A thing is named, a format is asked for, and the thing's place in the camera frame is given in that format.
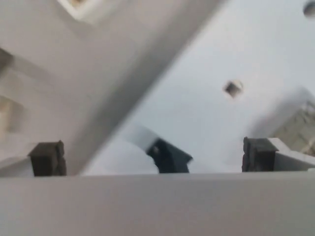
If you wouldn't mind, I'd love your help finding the small white holder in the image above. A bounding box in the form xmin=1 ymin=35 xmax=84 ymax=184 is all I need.
xmin=0 ymin=71 xmax=27 ymax=139

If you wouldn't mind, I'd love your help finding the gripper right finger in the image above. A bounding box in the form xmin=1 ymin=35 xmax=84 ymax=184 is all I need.
xmin=242 ymin=136 xmax=315 ymax=173

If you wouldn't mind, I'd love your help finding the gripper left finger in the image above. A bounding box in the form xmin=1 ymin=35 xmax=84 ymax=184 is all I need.
xmin=0 ymin=140 xmax=67 ymax=177

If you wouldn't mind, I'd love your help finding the white task board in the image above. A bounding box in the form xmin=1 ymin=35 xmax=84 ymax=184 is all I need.
xmin=80 ymin=0 xmax=315 ymax=176

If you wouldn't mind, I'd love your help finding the white wedge holder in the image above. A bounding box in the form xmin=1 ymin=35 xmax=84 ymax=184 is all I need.
xmin=57 ymin=0 xmax=105 ymax=26

